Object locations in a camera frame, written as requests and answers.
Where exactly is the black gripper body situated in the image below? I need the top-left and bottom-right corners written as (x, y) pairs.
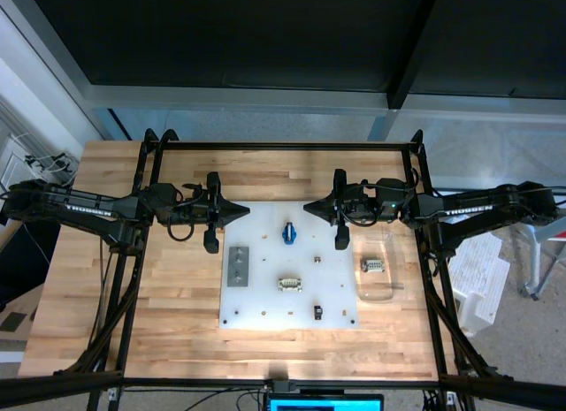
top-left (333, 169), bottom-right (379, 251)
top-left (167, 171), bottom-right (222, 255)

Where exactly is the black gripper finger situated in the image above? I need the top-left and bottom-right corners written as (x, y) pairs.
top-left (219, 209), bottom-right (252, 230)
top-left (219, 194), bottom-right (251, 214)
top-left (302, 192), bottom-right (335, 211)
top-left (303, 208), bottom-right (336, 229)

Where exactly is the grey metal clamp block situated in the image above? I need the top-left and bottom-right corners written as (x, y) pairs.
top-left (226, 245), bottom-right (250, 288)

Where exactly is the clear plastic tub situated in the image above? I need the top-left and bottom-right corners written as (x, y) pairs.
top-left (353, 232), bottom-right (406, 304)

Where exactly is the white mounting board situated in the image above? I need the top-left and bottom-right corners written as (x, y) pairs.
top-left (218, 201), bottom-right (360, 331)

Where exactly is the blue laptop screen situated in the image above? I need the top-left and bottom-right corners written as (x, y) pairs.
top-left (264, 392), bottom-right (385, 411)

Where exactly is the brown cardboard box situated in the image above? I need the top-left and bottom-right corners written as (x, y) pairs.
top-left (0, 281), bottom-right (45, 341)

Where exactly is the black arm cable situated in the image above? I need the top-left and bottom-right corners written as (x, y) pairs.
top-left (166, 183), bottom-right (198, 244)

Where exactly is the black aluminium frame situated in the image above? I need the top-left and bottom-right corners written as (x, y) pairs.
top-left (0, 127), bottom-right (566, 411)

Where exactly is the black table-level camera box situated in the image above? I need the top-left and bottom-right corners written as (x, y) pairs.
top-left (264, 370), bottom-right (296, 393)

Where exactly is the black white cable bundle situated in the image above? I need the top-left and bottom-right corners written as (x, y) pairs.
top-left (22, 150), bottom-right (75, 176)

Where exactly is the grey metal cart frame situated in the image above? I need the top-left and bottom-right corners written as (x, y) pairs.
top-left (516, 225), bottom-right (566, 302)

